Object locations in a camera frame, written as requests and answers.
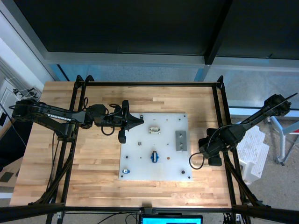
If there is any white cabinet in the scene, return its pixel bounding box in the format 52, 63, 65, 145
0, 78, 18, 122

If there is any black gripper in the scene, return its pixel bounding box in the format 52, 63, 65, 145
100, 100, 144, 144
198, 137, 222, 167

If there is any white plastic step stool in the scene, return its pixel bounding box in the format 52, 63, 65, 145
237, 127, 271, 186

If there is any blue laptop screen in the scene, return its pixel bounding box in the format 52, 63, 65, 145
139, 215, 203, 224

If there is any white task board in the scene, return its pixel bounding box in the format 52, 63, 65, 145
118, 113, 193, 182

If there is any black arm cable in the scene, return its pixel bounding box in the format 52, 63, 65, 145
189, 152, 207, 170
81, 97, 122, 137

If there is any black pad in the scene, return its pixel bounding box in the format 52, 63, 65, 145
0, 171, 14, 183

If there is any blue plastic mount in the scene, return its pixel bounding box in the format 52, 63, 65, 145
149, 151, 160, 164

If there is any cable bundle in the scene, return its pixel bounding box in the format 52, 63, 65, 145
13, 86, 42, 100

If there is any grey metal stand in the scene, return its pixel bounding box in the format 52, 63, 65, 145
263, 115, 299, 167

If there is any grey metal block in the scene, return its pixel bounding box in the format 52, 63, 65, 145
175, 130, 188, 153

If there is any small black camera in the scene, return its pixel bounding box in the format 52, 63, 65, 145
142, 202, 157, 215

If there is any beige connector housing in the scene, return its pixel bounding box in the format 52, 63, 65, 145
148, 126, 162, 136

